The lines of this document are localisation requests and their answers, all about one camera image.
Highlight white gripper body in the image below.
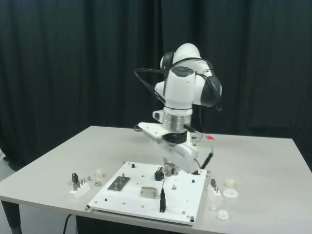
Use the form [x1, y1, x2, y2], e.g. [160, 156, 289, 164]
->
[151, 140, 198, 175]

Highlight black curtain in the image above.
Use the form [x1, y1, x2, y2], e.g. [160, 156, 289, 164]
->
[0, 0, 312, 169]

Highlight black table leg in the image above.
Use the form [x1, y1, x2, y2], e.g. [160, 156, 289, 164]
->
[0, 200, 20, 234]

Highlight white large gear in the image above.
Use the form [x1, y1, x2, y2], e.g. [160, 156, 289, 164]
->
[222, 188, 239, 200]

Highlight thin black rod on wire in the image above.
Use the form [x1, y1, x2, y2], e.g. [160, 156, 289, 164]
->
[186, 125, 215, 169]

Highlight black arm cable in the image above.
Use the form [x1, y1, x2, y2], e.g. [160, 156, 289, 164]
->
[134, 58, 223, 134]

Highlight white peg holder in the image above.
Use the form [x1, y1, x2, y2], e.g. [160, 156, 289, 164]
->
[69, 185, 90, 201]
[207, 184, 224, 203]

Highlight white task board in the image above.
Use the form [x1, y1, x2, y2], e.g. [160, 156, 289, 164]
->
[84, 160, 208, 226]

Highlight black cable under table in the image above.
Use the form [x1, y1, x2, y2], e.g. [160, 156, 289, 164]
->
[63, 214, 75, 234]

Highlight black USB plug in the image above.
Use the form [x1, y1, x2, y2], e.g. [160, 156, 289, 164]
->
[158, 180, 168, 213]

